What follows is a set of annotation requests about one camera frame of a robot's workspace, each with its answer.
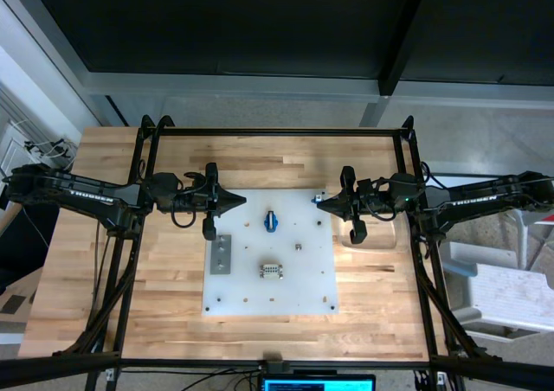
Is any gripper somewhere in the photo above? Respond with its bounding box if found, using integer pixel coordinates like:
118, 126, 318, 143
315, 165, 377, 246
190, 162, 248, 242

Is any blue clamp with silver plug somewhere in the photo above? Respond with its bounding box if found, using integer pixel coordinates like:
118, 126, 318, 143
261, 209, 280, 234

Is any grey metal plate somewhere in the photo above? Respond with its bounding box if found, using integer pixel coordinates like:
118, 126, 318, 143
209, 234, 234, 276

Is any clear plastic tub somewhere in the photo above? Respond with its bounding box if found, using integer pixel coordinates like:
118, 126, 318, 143
333, 211, 400, 251

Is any white mounting board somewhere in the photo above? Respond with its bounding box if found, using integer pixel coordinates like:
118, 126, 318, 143
201, 187, 340, 319

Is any laptop screen with blue edge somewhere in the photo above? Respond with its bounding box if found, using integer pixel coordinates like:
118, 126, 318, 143
258, 373, 377, 391

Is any white plastic step stool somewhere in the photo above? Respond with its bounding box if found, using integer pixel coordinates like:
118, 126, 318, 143
441, 240, 554, 345

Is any brown cardboard box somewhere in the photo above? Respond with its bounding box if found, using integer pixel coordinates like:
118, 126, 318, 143
0, 266, 44, 324

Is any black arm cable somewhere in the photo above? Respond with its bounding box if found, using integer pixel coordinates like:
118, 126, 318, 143
170, 200, 196, 229

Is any black metal frame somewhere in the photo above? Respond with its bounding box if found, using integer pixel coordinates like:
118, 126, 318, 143
0, 113, 554, 391

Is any black table camera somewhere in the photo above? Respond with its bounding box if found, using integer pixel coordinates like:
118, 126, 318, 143
258, 351, 291, 373

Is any white cable bundle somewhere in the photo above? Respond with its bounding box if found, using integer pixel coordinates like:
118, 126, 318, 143
16, 120, 77, 170

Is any white tube chair frame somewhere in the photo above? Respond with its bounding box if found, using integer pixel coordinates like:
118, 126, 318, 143
512, 208, 554, 272

